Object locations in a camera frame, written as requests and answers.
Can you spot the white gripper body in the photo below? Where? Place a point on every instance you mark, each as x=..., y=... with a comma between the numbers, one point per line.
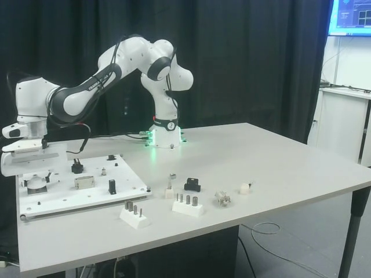
x=34, y=163

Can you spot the white large gear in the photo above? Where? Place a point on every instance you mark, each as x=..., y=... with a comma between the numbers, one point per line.
x=36, y=184

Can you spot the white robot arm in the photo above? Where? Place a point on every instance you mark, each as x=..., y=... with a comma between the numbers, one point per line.
x=130, y=55

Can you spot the flat white plate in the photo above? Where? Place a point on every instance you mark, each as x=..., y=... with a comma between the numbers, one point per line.
x=23, y=146

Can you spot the white task board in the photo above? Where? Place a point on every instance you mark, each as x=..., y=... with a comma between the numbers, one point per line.
x=87, y=199

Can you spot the large metal square peg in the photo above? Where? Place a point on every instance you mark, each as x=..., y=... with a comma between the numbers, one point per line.
x=127, y=206

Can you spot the white power strip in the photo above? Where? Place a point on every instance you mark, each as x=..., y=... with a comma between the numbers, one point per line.
x=3, y=263

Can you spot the medium metal square peg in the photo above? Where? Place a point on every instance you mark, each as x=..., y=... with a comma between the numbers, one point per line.
x=134, y=209

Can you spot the white square peg holder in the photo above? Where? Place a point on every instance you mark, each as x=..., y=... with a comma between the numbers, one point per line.
x=136, y=223

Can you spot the metal bolt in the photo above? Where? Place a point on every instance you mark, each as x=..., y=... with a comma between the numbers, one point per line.
x=169, y=184

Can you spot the small white bolt holder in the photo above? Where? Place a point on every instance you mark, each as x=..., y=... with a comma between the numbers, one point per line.
x=168, y=193

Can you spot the small metal round peg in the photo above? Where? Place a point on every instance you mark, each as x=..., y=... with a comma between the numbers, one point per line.
x=181, y=199

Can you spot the medium metal round peg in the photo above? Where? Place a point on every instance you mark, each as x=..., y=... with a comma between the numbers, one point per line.
x=188, y=200

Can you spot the black D-SUB plug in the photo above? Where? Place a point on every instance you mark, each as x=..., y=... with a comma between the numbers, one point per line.
x=192, y=185

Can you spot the white round peg holder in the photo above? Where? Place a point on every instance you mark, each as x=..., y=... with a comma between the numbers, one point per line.
x=188, y=210

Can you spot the large metal round peg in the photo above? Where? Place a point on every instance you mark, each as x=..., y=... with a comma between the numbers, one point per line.
x=195, y=201

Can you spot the grey waterproof plug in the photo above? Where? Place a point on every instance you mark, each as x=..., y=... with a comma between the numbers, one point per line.
x=222, y=199

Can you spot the small white plug holder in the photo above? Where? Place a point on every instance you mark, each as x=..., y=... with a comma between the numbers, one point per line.
x=244, y=188

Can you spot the black curtain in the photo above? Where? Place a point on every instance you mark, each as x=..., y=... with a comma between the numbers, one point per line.
x=246, y=58

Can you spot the white cabinet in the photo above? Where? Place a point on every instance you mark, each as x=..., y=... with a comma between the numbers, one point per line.
x=339, y=124

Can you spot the black table leg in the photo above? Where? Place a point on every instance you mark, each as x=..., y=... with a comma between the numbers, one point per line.
x=352, y=231

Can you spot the blue screen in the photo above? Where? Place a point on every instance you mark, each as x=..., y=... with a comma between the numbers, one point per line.
x=350, y=17

